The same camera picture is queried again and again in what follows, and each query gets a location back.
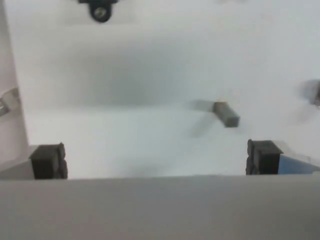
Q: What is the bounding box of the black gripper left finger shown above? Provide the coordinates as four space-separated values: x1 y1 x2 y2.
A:
0 142 69 181

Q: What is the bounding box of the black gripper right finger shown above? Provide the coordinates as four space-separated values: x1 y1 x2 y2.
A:
245 138 320 176

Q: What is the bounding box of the metal square peg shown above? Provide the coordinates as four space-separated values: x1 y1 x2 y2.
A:
212 99 241 129

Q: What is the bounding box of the metal BNC plug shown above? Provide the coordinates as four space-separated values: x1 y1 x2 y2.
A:
301 79 320 109

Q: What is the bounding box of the white task board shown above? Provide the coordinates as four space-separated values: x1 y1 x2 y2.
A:
3 0 320 180

